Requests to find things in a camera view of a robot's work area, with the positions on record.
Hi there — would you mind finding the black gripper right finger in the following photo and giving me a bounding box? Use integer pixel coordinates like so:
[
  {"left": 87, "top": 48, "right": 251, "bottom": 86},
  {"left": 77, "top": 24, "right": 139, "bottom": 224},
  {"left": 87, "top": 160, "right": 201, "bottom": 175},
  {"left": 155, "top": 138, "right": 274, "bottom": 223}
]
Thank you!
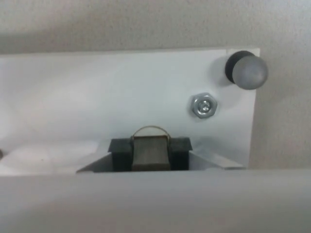
[{"left": 167, "top": 136, "right": 245, "bottom": 171}]

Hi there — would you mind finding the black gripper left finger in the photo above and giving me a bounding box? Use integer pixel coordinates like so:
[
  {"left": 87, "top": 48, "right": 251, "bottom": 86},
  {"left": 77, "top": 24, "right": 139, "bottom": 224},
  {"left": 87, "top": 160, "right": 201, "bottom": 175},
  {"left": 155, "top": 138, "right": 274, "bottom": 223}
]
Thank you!
[{"left": 76, "top": 137, "right": 134, "bottom": 173}]

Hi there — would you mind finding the metal square peg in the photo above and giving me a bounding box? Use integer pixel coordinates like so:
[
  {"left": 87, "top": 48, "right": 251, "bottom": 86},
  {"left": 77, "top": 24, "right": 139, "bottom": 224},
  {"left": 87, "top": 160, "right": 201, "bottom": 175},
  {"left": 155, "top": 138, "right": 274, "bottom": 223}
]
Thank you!
[{"left": 131, "top": 134, "right": 172, "bottom": 172}]

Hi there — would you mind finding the metal hex nut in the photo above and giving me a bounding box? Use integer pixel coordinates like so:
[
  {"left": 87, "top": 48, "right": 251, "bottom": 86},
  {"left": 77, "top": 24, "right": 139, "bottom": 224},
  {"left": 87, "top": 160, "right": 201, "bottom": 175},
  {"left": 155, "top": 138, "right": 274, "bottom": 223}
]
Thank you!
[{"left": 188, "top": 91, "right": 219, "bottom": 120}]

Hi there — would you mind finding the white task board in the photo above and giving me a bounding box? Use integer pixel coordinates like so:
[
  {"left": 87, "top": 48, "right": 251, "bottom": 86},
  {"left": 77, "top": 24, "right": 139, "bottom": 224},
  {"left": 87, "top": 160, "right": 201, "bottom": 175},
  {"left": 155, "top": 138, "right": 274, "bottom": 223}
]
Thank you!
[{"left": 0, "top": 47, "right": 261, "bottom": 176}]

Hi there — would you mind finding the grey round-headed knob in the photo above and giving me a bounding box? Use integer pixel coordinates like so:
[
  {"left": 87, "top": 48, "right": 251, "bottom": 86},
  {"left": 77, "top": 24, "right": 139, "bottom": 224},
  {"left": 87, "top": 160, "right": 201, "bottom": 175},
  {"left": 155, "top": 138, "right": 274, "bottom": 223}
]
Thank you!
[{"left": 224, "top": 50, "right": 269, "bottom": 92}]

